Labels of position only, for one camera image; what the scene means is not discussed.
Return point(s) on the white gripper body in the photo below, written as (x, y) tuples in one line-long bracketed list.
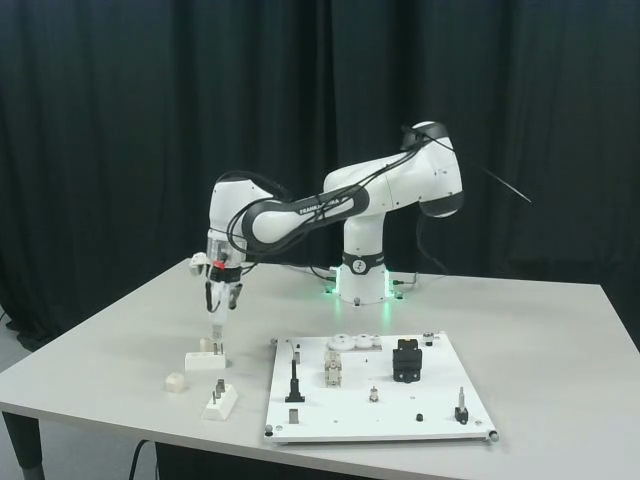
[(220, 302)]

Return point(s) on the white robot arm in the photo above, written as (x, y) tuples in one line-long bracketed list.
[(400, 180)]

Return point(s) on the small white round holder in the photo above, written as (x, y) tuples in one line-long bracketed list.
[(204, 344)]

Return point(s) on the long white peg holder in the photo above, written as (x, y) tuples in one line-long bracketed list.
[(205, 361)]

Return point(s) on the metal square peg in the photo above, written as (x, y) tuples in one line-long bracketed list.
[(220, 386)]

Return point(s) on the wedge white peg holder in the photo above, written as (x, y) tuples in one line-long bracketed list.
[(221, 406)]

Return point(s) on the black rod with red tag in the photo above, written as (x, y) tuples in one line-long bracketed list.
[(218, 263)]

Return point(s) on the small white square holder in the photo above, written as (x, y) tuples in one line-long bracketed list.
[(176, 382)]

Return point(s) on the black USB plug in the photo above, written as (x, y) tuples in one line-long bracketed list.
[(294, 387)]

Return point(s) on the white gear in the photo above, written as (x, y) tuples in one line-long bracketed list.
[(364, 341), (341, 343)]

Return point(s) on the metal BNC plug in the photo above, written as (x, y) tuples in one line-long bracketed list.
[(373, 394)]

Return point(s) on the white task board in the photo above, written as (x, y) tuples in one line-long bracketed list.
[(380, 405)]

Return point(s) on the black curtains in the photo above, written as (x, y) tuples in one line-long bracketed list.
[(150, 125)]

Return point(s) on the black D-SUB plug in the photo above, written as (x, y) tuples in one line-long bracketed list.
[(407, 361)]

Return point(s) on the metal bolt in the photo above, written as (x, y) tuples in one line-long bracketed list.
[(428, 338)]

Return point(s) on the dark table leg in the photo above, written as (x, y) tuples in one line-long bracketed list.
[(22, 445)]

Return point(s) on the black waterproof plug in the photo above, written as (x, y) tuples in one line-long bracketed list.
[(461, 407)]

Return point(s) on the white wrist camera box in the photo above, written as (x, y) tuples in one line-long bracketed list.
[(198, 262)]

